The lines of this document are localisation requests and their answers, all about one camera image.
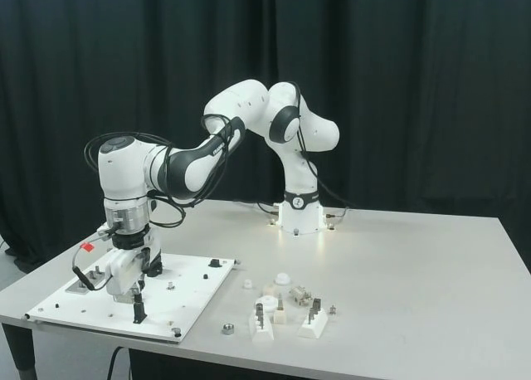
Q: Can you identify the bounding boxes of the white large gear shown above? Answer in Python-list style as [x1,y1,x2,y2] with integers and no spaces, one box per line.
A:
[256,295,280,314]

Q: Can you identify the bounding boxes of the white task board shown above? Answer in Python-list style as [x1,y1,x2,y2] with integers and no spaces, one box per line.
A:
[24,253,241,346]

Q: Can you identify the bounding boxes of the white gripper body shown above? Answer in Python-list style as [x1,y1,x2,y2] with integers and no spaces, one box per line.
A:
[105,248,151,297]

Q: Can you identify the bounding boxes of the dark table leg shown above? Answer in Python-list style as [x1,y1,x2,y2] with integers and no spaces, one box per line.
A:
[2,324,34,380]

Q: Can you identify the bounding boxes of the thin black rod red tag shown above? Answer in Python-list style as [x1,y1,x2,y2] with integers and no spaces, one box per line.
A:
[70,228,119,292]

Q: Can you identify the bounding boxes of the white round peg holder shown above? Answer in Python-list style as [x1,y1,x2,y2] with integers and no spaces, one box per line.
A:
[247,313,275,344]

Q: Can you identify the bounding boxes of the white square peg holder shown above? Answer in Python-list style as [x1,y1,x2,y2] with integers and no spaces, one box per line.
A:
[295,311,332,339]

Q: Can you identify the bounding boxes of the silver flange ring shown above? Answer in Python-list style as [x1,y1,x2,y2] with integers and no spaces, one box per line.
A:
[105,205,149,231]

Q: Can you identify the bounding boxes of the black hanging cable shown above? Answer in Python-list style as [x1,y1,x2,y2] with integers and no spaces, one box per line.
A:
[108,346,129,380]

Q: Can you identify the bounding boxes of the black curtain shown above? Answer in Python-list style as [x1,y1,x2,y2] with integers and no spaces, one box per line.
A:
[0,0,531,269]

